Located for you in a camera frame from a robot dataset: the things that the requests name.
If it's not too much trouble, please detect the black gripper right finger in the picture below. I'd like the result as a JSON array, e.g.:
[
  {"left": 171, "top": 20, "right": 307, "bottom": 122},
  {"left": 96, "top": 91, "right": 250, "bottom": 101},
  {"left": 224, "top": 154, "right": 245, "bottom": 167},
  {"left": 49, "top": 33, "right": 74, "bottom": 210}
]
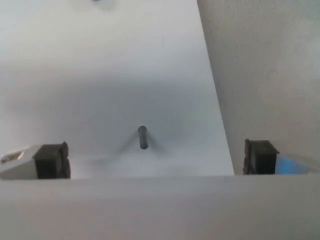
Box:
[{"left": 243, "top": 138, "right": 314, "bottom": 175}]

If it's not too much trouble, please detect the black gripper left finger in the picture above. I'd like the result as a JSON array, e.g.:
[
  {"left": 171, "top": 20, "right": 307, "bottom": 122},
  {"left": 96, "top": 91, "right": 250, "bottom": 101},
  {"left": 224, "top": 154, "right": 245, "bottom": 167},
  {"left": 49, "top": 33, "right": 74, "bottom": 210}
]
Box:
[{"left": 0, "top": 141, "right": 72, "bottom": 180}]

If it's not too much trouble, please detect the metal square peg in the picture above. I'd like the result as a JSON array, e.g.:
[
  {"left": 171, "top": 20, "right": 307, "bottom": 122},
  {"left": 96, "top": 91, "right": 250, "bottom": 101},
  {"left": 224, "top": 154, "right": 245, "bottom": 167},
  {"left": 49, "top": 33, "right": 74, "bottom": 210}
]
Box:
[{"left": 137, "top": 125, "right": 149, "bottom": 151}]

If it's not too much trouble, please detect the white task board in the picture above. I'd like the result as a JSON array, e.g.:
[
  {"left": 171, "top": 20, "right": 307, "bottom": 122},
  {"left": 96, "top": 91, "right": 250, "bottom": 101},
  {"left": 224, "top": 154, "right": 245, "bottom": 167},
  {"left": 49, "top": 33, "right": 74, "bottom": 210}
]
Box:
[{"left": 0, "top": 0, "right": 235, "bottom": 180}]

